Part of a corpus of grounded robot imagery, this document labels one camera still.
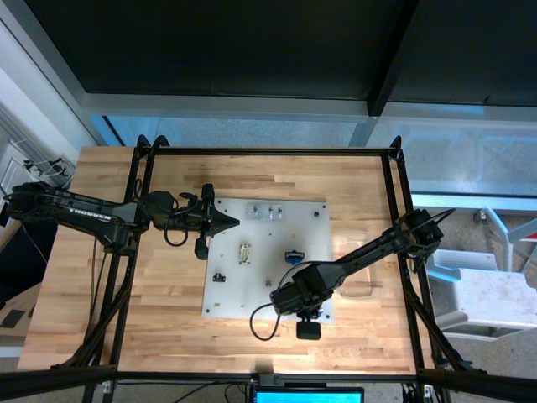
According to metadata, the screen with blue edge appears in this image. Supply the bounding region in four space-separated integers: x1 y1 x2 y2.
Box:
250 386 366 403

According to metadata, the clear plastic tub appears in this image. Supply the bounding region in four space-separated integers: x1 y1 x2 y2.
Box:
333 232 385 301

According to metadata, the white mounting board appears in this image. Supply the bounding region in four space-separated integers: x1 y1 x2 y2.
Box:
201 197 337 322

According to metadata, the black aluminium frame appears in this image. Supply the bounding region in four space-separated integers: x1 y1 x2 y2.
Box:
0 133 537 403

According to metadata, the beige cardboard sheet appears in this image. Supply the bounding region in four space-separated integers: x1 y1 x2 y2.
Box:
0 280 44 338

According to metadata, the grey metal stand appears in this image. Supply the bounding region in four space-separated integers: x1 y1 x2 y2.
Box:
473 207 537 272

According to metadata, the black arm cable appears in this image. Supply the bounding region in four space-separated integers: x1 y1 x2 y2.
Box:
163 224 189 248
249 303 283 342

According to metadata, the tangled cable bundle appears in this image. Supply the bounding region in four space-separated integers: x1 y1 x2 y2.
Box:
22 156 73 180

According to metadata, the white plastic stool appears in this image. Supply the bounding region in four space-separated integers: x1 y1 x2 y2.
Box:
427 247 537 342

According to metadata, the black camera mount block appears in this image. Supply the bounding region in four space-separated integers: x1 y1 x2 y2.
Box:
251 369 279 388

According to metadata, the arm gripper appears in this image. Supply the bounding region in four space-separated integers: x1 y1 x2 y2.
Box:
295 310 323 342
169 183 242 262

